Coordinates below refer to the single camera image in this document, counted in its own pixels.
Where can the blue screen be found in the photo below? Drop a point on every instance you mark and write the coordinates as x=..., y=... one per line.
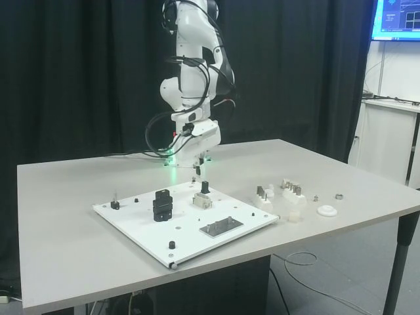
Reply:
x=398, y=19

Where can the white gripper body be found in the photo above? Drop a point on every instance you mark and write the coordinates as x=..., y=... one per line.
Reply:
x=197, y=146

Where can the white cabinet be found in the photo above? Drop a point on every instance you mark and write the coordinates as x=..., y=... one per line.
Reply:
x=387, y=141

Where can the black curtain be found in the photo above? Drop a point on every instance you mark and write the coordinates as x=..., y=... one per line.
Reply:
x=82, y=72

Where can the white power strip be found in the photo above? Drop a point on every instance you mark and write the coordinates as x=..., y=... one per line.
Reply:
x=4, y=299

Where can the small white USB holder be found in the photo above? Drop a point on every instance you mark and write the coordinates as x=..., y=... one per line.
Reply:
x=294, y=218

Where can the white holder with round pegs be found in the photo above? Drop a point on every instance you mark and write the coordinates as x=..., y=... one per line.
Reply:
x=295, y=198

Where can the white holder with square pegs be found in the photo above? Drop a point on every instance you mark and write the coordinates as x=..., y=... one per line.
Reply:
x=264, y=202

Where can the dark table leg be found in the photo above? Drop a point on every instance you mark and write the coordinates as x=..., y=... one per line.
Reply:
x=398, y=262

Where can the black box under table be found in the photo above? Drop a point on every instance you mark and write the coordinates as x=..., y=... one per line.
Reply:
x=183, y=288

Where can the small white gear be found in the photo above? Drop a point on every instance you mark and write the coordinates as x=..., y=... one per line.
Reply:
x=270, y=190

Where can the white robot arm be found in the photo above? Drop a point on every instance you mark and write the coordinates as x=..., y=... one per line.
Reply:
x=193, y=65

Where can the white task board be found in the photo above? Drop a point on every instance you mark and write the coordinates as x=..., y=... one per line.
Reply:
x=183, y=229

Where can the black D-SUB plug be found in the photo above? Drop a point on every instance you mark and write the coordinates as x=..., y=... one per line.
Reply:
x=162, y=206

